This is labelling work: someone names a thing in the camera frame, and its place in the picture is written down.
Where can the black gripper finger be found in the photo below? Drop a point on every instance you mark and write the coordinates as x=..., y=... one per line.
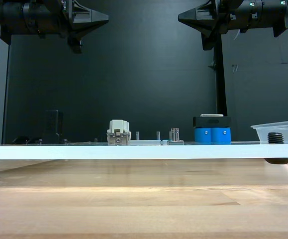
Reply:
x=80, y=29
x=207, y=27
x=86, y=15
x=203, y=15

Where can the grey heavy-duty connector housing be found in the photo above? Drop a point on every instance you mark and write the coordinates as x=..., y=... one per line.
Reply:
x=117, y=132

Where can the small metal connector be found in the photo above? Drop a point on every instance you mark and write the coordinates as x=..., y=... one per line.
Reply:
x=175, y=135

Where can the large black threaded screw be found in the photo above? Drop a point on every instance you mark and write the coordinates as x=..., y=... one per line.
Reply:
x=275, y=138

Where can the clear block with metal posts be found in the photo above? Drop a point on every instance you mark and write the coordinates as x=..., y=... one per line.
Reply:
x=146, y=142

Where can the white task board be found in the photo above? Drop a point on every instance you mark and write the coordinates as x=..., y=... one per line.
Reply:
x=143, y=152

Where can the black rubber board foot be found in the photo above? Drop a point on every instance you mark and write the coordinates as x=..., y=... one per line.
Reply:
x=278, y=161

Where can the black upright post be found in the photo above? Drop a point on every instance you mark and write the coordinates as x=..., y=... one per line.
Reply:
x=220, y=87

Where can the blue and black connector mount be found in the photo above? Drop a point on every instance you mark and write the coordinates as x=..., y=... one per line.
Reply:
x=212, y=135

